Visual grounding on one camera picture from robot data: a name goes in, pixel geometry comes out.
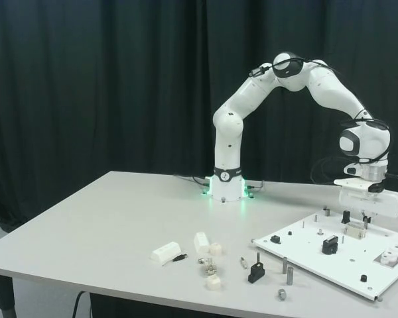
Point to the white large gear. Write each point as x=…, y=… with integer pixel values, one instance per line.
x=396, y=250

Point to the black table leg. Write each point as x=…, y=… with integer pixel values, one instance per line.
x=1, y=295

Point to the small white holder block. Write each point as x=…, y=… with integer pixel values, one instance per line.
x=217, y=249
x=212, y=284

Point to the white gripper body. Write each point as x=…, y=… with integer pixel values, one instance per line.
x=378, y=203

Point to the long white peg holder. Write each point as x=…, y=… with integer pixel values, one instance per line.
x=166, y=253

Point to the flat white mounting plate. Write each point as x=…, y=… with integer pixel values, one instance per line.
x=350, y=183

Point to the metal round peg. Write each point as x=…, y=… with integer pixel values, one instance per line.
x=284, y=265
x=290, y=275

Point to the metal BNC plug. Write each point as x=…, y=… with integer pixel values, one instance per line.
x=208, y=266

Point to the white medium gear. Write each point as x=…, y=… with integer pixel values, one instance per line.
x=389, y=259

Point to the metal bolt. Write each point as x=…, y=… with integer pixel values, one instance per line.
x=282, y=295

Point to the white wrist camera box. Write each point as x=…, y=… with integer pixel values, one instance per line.
x=351, y=170

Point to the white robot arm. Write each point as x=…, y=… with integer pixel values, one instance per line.
x=227, y=145

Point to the black USB plug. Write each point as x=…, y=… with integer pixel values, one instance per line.
x=180, y=257

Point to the black D-SUB plug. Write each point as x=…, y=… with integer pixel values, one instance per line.
x=256, y=273

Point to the black curtain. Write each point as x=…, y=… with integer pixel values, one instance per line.
x=86, y=83

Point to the white task board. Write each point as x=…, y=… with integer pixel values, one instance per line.
x=318, y=261

